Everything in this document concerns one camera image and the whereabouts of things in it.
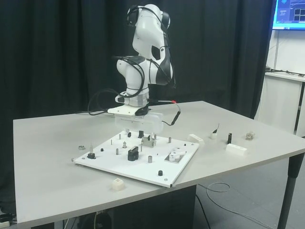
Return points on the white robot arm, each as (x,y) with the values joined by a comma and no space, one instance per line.
(143,31)

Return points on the white cabinet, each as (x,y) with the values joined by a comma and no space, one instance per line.
(281,102)

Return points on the black curtains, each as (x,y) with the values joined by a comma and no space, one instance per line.
(59,59)

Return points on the white medium gear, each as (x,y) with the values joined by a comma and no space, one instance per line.
(173,156)

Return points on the black USB plug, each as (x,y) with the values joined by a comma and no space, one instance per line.
(230,138)

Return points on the thin black rod red tag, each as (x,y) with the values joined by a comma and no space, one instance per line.
(178,114)

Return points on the thin metal round peg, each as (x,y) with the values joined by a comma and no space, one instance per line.
(117,151)

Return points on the white task board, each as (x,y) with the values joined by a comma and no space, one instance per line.
(143,167)

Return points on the black waterproof plug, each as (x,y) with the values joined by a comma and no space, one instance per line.
(91,155)

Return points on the black round knob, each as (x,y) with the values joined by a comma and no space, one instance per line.
(160,172)

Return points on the white large gear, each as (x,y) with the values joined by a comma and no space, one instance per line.
(179,151)

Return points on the metal bolt nut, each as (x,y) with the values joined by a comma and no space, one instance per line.
(81,147)

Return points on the blue screen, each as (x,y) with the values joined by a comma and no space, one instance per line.
(289,14)

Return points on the white long holder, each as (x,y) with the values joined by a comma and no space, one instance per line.
(236,149)
(196,139)

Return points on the black D-SUB plug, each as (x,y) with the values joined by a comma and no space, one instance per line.
(132,155)

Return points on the small white holder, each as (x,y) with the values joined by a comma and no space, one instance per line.
(213,136)

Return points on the metal square peg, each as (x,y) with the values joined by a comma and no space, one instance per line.
(170,139)

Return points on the white power strip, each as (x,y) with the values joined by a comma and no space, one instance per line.
(4,220)

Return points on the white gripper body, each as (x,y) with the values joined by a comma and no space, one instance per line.
(143,124)

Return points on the metal BNC plug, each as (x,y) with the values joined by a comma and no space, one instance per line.
(124,144)

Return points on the white square holder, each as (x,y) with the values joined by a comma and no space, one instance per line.
(116,184)

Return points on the black cabinet under table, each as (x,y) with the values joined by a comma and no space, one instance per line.
(147,210)

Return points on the grey table leg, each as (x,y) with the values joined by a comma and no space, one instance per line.
(289,188)

